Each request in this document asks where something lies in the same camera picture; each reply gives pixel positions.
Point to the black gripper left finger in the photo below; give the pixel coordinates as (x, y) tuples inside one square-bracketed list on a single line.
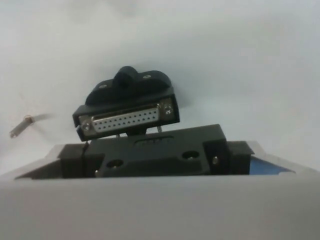
[(71, 162)]

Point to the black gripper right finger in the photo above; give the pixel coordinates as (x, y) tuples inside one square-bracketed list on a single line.
[(238, 158)]

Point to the black D-SUB plug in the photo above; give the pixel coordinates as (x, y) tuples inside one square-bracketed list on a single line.
[(140, 160)]

